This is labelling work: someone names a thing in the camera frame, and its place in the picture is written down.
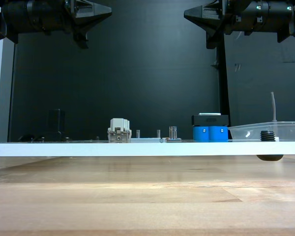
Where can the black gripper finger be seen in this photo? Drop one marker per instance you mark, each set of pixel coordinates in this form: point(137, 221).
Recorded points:
point(96, 11)
point(87, 23)
point(209, 24)
point(201, 12)

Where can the grey multi-pin connector housing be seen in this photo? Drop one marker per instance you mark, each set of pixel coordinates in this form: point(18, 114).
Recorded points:
point(119, 130)

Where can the black clamp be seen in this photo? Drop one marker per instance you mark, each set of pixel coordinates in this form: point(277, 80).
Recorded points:
point(57, 123)

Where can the black knurled screw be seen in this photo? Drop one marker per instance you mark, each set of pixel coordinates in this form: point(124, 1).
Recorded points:
point(268, 136)

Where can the clear plastic tub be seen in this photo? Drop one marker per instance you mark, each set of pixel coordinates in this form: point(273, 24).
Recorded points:
point(292, 130)

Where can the aluminium plate with three posts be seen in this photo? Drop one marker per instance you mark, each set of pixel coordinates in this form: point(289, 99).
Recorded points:
point(145, 140)

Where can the white task board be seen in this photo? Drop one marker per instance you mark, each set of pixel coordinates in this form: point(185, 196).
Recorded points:
point(137, 148)

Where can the black rubber foot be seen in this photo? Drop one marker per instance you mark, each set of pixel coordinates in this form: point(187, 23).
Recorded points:
point(270, 157)

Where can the black aluminium frame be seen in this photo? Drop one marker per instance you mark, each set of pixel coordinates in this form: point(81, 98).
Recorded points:
point(223, 86)

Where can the blue D-sub connector mount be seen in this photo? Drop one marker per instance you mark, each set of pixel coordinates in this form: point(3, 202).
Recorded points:
point(201, 134)

